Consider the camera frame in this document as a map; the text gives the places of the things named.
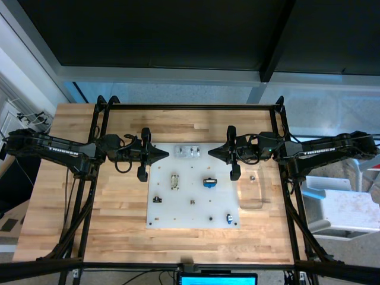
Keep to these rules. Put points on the white plastic board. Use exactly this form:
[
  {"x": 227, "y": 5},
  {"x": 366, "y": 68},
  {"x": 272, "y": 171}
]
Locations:
[{"x": 184, "y": 213}]

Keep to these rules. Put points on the white plastic step stool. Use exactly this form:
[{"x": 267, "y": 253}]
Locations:
[{"x": 347, "y": 207}]

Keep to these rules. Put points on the small black clamp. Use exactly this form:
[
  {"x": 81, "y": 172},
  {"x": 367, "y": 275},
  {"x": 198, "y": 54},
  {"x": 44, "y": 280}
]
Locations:
[{"x": 157, "y": 199}]

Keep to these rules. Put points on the brown cardboard box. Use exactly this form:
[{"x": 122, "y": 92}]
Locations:
[{"x": 15, "y": 213}]

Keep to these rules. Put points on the grey metal chair frame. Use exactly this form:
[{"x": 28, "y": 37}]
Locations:
[{"x": 358, "y": 178}]

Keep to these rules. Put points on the small black camera box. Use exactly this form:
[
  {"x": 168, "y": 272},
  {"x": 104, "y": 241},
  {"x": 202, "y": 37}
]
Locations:
[{"x": 188, "y": 268}]

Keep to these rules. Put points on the silver frame bracket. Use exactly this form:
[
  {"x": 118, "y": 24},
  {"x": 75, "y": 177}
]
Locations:
[
  {"x": 76, "y": 273},
  {"x": 302, "y": 276}
]

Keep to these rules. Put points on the blue D-sub connector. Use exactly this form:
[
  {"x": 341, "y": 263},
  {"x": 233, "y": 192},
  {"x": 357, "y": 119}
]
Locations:
[{"x": 209, "y": 184}]

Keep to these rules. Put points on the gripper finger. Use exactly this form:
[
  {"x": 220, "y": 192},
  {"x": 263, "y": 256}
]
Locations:
[
  {"x": 221, "y": 150},
  {"x": 157, "y": 157},
  {"x": 157, "y": 151},
  {"x": 221, "y": 157}
]

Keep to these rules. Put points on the screen with blue edge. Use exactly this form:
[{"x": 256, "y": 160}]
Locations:
[{"x": 216, "y": 280}]

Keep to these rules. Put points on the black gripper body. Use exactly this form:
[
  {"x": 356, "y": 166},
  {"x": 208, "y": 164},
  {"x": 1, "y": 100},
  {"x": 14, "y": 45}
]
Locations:
[
  {"x": 144, "y": 154},
  {"x": 233, "y": 154}
]

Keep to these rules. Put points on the clear plastic tub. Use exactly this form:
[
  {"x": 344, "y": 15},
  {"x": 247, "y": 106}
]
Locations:
[{"x": 252, "y": 193}]

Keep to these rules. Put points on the black metal frame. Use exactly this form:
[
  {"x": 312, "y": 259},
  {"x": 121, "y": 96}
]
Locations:
[{"x": 190, "y": 106}]

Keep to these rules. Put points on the small blue connector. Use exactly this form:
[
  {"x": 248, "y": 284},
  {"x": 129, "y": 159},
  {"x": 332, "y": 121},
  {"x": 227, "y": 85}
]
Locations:
[{"x": 229, "y": 218}]

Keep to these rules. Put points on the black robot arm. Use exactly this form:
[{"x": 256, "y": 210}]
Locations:
[
  {"x": 320, "y": 153},
  {"x": 62, "y": 150}
]

